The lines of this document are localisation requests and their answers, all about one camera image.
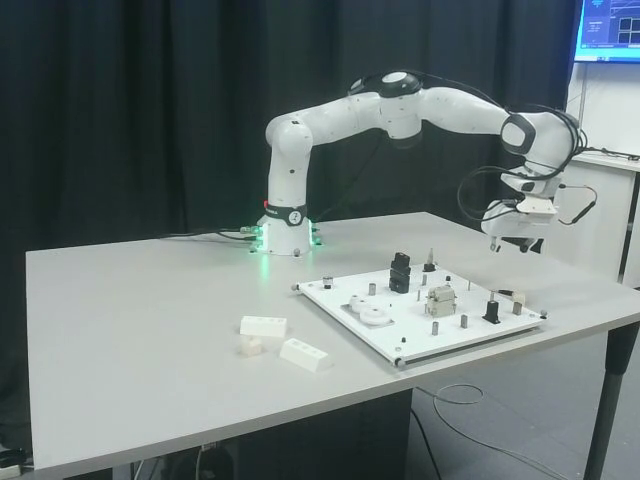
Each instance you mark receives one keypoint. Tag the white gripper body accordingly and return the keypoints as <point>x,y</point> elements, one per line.
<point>502,217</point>

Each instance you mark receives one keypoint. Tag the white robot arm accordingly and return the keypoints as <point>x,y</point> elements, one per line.
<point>320,120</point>

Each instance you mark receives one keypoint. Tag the white peg holder block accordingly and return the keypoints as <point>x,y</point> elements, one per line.
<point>264,327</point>
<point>304,356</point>

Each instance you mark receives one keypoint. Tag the flat white mounting plate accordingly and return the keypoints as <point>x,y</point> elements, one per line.
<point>540,207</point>

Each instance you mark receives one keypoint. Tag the black USB plug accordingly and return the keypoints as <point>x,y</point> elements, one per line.
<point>504,291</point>

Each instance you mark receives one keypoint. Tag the metal waterproof plug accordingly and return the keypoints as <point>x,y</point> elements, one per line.
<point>429,262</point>

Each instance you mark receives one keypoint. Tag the black D-SUB plug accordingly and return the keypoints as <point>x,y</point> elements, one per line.
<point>400,272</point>

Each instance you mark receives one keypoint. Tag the white task board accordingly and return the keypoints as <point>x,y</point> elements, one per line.
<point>400,340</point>

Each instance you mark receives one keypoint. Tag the white large gear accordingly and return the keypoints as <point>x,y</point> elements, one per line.
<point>377,318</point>

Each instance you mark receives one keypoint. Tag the white medium gear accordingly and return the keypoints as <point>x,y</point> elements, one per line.
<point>357,304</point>

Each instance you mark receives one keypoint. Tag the metal BNC plug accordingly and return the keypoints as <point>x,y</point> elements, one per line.
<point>328,282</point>

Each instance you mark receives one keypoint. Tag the black table leg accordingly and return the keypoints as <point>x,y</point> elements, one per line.
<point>607,400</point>

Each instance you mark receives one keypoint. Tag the blue computer screen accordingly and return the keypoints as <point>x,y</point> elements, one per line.
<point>607,30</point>

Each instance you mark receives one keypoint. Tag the small white block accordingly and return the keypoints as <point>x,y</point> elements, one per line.
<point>250,346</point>

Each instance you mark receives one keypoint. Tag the black curtain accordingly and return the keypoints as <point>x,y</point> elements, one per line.
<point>150,100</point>

